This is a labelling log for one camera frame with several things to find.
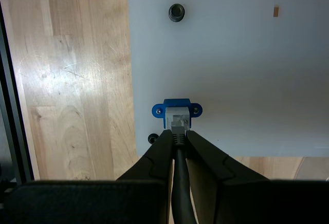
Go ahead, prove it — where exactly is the black aluminium frame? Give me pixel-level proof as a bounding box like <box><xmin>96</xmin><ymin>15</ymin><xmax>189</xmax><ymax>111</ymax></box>
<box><xmin>0</xmin><ymin>0</ymin><xmax>35</xmax><ymax>183</ymax></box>

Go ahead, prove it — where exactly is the black set screw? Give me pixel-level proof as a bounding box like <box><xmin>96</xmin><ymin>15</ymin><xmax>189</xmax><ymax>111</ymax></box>
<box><xmin>168</xmin><ymin>3</ymin><xmax>186</xmax><ymax>23</ymax></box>

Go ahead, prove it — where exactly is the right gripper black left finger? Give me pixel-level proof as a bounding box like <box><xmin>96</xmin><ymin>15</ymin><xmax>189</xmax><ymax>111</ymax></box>
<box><xmin>0</xmin><ymin>129</ymin><xmax>173</xmax><ymax>224</ymax></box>

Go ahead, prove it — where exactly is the blue RJ45 socket mount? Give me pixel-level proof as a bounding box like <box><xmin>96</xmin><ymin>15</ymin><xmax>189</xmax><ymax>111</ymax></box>
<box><xmin>151</xmin><ymin>98</ymin><xmax>204</xmax><ymax>129</ymax></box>

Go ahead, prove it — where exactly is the grey RJ45 cable plug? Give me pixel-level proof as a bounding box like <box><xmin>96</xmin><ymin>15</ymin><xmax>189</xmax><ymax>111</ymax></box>
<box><xmin>168</xmin><ymin>120</ymin><xmax>200</xmax><ymax>224</ymax></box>

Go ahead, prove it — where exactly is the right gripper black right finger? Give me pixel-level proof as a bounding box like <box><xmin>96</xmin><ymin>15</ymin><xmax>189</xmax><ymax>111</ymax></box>
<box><xmin>185</xmin><ymin>130</ymin><xmax>329</xmax><ymax>224</ymax></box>

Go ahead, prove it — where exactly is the white task board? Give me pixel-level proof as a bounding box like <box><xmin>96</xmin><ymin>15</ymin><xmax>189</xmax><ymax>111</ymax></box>
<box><xmin>127</xmin><ymin>0</ymin><xmax>329</xmax><ymax>158</ymax></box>

